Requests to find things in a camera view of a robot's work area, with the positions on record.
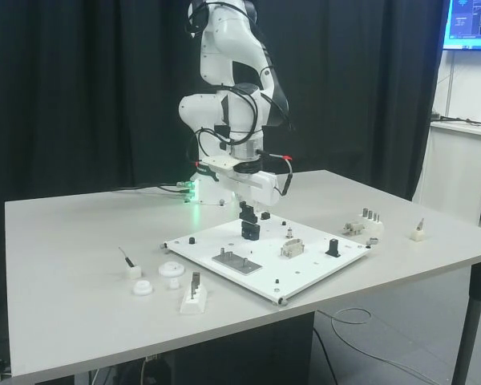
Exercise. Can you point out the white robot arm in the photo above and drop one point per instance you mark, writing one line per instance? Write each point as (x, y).
(214, 52)

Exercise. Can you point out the white task board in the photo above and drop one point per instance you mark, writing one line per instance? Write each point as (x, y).
(304, 272)

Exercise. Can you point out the small white plug holder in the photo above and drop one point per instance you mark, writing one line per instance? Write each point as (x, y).
(133, 274)
(418, 236)

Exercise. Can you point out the black D-SUB plug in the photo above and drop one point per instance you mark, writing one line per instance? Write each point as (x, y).
(250, 220)

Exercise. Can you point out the white square peg holder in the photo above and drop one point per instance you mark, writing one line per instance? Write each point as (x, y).
(192, 306)

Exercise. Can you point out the black curtain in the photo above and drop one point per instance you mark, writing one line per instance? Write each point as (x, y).
(84, 100)

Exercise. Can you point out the grey Ethernet plug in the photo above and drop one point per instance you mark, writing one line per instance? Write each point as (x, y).
(421, 224)

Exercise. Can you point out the metal hex nut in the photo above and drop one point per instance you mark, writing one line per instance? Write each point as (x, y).
(369, 241)

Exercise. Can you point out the white medium gear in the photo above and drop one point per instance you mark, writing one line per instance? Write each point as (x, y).
(142, 288)

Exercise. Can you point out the large square metal peg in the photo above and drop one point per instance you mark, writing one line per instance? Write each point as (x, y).
(196, 280)

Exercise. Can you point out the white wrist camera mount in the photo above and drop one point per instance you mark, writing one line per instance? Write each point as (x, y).
(220, 163)

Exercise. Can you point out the metal BNC plug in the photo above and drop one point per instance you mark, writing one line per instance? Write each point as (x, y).
(289, 233)

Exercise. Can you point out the blue screen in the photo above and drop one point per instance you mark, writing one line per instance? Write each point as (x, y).
(471, 24)

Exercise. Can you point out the white large gear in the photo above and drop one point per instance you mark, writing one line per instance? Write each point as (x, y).
(170, 269)

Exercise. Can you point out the white round peg holder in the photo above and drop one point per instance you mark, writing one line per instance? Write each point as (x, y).
(374, 228)

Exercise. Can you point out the black table leg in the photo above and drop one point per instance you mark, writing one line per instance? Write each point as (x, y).
(471, 329)

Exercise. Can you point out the white cabinet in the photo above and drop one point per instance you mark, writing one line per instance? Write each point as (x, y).
(453, 172)

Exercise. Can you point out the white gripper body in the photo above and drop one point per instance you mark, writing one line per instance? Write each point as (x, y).
(264, 192)

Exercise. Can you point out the metal waterproof plug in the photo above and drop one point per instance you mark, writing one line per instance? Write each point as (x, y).
(352, 228)

